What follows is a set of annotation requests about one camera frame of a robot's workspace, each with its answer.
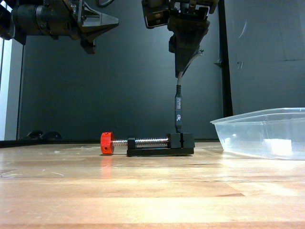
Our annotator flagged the black wall post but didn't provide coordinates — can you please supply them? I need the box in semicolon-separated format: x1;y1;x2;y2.
213;0;234;118

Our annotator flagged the USB-C connector with braided cable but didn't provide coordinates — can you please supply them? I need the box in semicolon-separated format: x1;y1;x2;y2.
175;48;205;111

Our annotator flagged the black vise with orange knob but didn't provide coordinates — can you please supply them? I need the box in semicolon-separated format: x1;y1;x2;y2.
100;132;195;157

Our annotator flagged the clear plastic tub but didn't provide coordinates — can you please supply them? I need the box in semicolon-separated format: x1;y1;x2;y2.
209;107;305;161

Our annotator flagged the black USB-C socket adapter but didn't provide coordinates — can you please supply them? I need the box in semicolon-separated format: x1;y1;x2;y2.
173;109;184;134

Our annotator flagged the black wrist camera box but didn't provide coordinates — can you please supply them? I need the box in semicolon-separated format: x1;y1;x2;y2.
142;0;173;30

